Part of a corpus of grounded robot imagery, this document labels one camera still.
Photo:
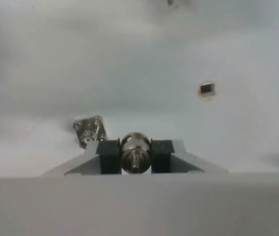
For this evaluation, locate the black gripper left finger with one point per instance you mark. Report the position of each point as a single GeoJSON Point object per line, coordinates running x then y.
{"type": "Point", "coordinates": [108, 157]}

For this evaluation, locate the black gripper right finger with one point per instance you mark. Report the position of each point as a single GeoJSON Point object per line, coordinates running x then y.
{"type": "Point", "coordinates": [162, 157]}

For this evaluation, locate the metal BNC plug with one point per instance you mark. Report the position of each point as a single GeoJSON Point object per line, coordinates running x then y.
{"type": "Point", "coordinates": [135, 155]}

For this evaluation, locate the white task board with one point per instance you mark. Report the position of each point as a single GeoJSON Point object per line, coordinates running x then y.
{"type": "Point", "coordinates": [129, 73]}

